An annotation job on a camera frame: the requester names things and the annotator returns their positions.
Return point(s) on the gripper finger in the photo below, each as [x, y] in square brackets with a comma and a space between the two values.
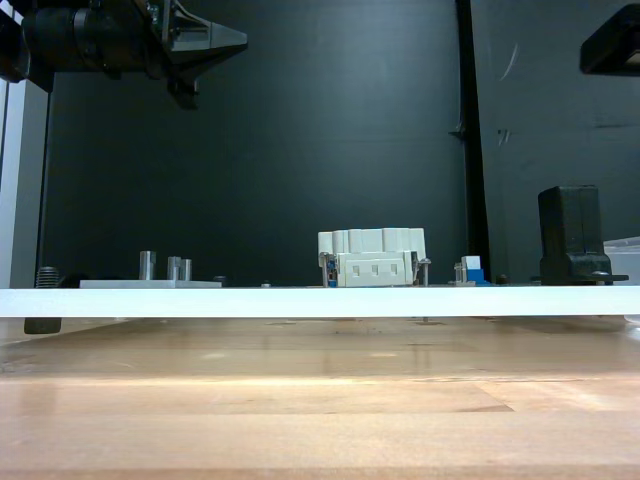
[220, 42]

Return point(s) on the white taskboard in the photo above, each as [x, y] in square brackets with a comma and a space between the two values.
[320, 302]

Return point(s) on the black socket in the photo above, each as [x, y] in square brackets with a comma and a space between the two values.
[570, 230]

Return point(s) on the small terminal connector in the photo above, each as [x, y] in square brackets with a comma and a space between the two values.
[472, 272]

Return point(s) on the grey plate with pegs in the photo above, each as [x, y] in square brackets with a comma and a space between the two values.
[150, 284]

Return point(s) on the beige connector housing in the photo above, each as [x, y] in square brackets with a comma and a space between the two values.
[370, 260]

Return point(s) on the black board foot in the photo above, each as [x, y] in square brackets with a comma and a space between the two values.
[42, 326]

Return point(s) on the grey partition frame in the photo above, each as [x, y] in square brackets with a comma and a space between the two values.
[25, 200]

